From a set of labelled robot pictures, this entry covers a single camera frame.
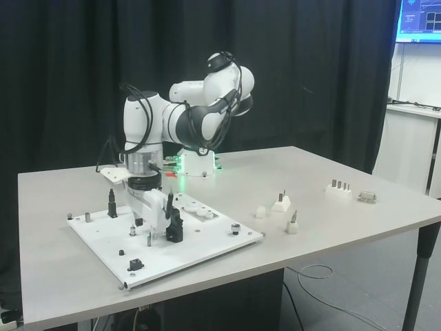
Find black D-SUB plug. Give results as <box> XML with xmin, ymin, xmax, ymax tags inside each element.
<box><xmin>165</xmin><ymin>207</ymin><xmax>184</xmax><ymax>243</ymax></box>

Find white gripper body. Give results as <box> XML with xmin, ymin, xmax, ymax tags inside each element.
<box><xmin>125</xmin><ymin>188</ymin><xmax>167</xmax><ymax>232</ymax></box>

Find black waterproof plug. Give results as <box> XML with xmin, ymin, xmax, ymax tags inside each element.
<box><xmin>107</xmin><ymin>188</ymin><xmax>119</xmax><ymax>219</ymax></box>

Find grey floor cable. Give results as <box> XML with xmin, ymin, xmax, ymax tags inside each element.
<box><xmin>284</xmin><ymin>264</ymin><xmax>409</xmax><ymax>320</ymax></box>

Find white round peg holder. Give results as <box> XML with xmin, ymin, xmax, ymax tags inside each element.
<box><xmin>325</xmin><ymin>184</ymin><xmax>353</xmax><ymax>201</ymax></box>

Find blue screen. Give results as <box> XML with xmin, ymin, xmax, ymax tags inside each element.
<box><xmin>395</xmin><ymin>0</ymin><xmax>441</xmax><ymax>44</ymax></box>

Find white cabinet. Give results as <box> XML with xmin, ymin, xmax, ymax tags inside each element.
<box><xmin>373</xmin><ymin>101</ymin><xmax>441</xmax><ymax>199</ymax></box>

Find black curtain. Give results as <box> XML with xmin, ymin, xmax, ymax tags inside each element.
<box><xmin>0</xmin><ymin>0</ymin><xmax>404</xmax><ymax>311</ymax></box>

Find grey table leg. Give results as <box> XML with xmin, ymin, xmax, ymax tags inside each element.
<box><xmin>400</xmin><ymin>223</ymin><xmax>441</xmax><ymax>331</ymax></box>

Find black cabinet under table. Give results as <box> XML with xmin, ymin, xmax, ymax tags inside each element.
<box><xmin>137</xmin><ymin>267</ymin><xmax>286</xmax><ymax>331</ymax></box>

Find white task board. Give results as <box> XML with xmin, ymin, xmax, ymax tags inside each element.
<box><xmin>65</xmin><ymin>192</ymin><xmax>267</xmax><ymax>291</ymax></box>

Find white square peg holder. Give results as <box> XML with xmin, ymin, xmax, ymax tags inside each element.
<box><xmin>270</xmin><ymin>197</ymin><xmax>292</xmax><ymax>212</ymax></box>

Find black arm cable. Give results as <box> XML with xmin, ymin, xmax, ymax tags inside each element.
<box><xmin>95</xmin><ymin>50</ymin><xmax>244</xmax><ymax>173</ymax></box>

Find flat white mounting plate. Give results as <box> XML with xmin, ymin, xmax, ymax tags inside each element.
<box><xmin>99</xmin><ymin>165</ymin><xmax>131</xmax><ymax>184</ymax></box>

